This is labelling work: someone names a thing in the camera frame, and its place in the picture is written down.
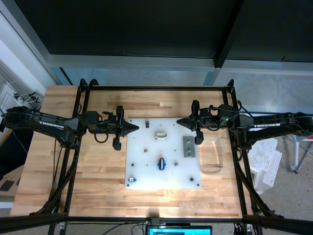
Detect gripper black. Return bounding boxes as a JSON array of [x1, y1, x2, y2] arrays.
[[97, 105, 140, 151], [176, 99, 220, 145]]

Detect white plastic board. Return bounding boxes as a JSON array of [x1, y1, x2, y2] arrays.
[[125, 117, 202, 190]]

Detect grey metal bar block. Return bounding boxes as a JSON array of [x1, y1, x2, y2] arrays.
[[182, 135, 197, 159]]

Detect clear plastic tub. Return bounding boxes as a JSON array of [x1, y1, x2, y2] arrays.
[[198, 133, 224, 175]]

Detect white foam packaging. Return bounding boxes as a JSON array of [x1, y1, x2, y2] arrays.
[[246, 138, 283, 195]]

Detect laptop with blue screen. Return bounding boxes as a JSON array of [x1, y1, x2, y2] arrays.
[[146, 225, 213, 235]]

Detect grey metal stand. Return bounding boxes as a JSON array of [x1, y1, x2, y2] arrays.
[[285, 122, 313, 175]]

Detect black box on floor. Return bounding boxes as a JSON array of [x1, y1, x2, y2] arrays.
[[0, 129, 34, 181]]

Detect black foam pad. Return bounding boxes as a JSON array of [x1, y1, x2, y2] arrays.
[[1, 180, 14, 192]]

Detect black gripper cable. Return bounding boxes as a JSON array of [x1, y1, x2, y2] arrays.
[[206, 104, 222, 132], [94, 111, 115, 143]]

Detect black metal frame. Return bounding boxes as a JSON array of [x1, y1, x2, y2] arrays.
[[0, 78, 313, 235]]

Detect black floor cable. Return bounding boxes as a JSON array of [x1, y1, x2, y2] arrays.
[[131, 223, 147, 235]]

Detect tangled black white cables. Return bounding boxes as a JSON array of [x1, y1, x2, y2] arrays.
[[13, 92, 43, 105]]

